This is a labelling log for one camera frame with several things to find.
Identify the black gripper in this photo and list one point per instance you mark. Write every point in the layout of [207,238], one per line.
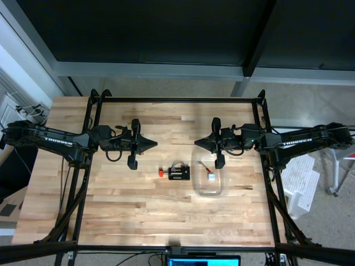
[218,147]
[134,147]

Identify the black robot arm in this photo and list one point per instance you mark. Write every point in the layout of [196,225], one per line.
[58,140]
[294,142]

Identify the small white square block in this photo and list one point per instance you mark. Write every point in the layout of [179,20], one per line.
[212,176]

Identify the clear plastic tub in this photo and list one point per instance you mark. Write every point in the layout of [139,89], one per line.
[205,185]

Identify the black clamp with red knob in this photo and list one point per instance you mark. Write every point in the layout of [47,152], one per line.
[178,174]

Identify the screen with blue edge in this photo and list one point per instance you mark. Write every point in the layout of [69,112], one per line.
[202,261]

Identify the grey metal stand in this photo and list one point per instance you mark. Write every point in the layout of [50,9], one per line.
[335,174]

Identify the brown cardboard box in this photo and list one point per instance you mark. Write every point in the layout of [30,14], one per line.
[15,198]

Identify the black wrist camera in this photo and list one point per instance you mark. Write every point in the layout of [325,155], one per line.
[227,133]

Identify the black aluminium frame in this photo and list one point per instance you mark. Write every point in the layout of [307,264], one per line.
[177,100]

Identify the grey metal partition frame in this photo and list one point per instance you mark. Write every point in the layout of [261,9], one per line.
[138,70]

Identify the small black fixed camera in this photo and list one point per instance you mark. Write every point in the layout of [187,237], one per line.
[175,248]

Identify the black room post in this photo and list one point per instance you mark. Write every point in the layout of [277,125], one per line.
[260,36]

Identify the grey corner bracket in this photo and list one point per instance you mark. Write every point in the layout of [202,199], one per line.
[70,255]
[283,257]

